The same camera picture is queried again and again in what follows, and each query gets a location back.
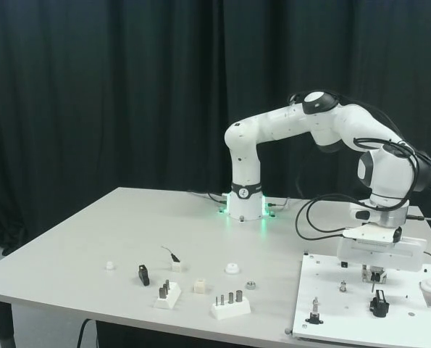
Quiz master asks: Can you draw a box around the black plug with thin cable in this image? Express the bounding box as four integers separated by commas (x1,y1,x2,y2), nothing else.
160,245,182,262

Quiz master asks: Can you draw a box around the black D-SUB plug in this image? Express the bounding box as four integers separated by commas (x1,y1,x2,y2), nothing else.
137,264,151,287

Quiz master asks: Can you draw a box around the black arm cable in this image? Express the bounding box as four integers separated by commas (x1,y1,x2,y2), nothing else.
289,90,431,191

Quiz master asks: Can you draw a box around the black base cable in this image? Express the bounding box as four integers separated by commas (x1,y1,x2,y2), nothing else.
267,197,292,211
188,190,227,204

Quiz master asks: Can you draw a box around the black floor cable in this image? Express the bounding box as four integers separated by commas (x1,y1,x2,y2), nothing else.
78,318,93,348

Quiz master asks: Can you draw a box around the black curtain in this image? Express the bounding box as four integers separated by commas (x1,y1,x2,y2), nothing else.
0,0,431,257

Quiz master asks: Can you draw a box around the white task board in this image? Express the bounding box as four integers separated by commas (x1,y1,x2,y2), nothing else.
290,250,431,342

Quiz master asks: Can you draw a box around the black camera cable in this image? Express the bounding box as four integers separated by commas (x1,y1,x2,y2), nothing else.
296,197,368,240

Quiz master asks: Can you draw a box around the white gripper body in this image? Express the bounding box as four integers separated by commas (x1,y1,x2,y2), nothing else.
336,235,427,272

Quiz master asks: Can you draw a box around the white peg holder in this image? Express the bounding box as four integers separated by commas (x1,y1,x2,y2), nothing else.
153,282,183,310
210,299,251,320

